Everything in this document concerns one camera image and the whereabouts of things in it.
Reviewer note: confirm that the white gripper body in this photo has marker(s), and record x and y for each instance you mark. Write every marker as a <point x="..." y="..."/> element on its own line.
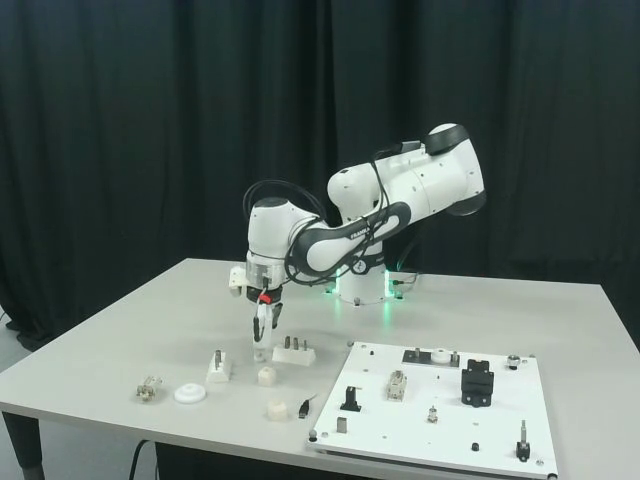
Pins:
<point x="264" y="325"/>

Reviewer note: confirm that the black USB plug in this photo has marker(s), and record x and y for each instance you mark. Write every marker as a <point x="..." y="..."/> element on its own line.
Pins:
<point x="303" y="407"/>

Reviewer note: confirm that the white long peg holder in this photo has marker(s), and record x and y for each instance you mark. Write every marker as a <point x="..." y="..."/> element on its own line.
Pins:
<point x="294" y="356"/>

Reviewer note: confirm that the white cube plug holder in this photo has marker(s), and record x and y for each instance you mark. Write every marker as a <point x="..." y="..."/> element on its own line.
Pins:
<point x="266" y="375"/>

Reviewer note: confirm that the white task board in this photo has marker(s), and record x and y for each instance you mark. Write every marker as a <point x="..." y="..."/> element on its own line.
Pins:
<point x="440" y="415"/>

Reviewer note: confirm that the white medium gear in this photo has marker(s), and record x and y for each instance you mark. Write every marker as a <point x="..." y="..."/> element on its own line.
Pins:
<point x="440" y="355"/>

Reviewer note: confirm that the grey waterproof plug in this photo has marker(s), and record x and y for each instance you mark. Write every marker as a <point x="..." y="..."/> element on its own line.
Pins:
<point x="148" y="389"/>

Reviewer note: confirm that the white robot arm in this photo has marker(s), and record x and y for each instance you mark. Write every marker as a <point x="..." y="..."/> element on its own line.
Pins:
<point x="425" y="185"/>

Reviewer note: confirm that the white round plug holder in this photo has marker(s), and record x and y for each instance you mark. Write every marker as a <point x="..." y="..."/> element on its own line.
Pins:
<point x="277" y="408"/>

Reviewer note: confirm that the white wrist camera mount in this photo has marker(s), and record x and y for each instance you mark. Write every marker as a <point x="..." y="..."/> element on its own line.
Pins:
<point x="237" y="280"/>

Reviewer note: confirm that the metal bolt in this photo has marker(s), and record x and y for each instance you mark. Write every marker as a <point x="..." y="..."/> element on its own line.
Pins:
<point x="523" y="430"/>

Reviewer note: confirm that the black curtain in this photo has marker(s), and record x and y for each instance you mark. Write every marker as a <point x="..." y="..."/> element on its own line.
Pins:
<point x="150" y="125"/>

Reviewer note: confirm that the metal BNC plug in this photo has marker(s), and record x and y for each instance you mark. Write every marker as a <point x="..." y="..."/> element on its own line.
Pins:
<point x="432" y="415"/>

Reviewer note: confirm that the black D-SUB plug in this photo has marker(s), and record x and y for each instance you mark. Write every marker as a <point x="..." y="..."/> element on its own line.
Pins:
<point x="477" y="382"/>

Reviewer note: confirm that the white large gear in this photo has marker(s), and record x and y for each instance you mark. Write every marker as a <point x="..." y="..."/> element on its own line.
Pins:
<point x="190" y="393"/>

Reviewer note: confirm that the white short peg holder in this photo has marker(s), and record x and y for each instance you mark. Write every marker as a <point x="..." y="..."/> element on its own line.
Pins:
<point x="220" y="371"/>

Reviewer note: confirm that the black box under table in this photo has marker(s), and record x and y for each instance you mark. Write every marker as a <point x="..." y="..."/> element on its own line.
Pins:
<point x="225" y="462"/>

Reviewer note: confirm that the black table leg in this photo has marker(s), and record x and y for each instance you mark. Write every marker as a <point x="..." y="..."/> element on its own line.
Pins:
<point x="25" y="445"/>

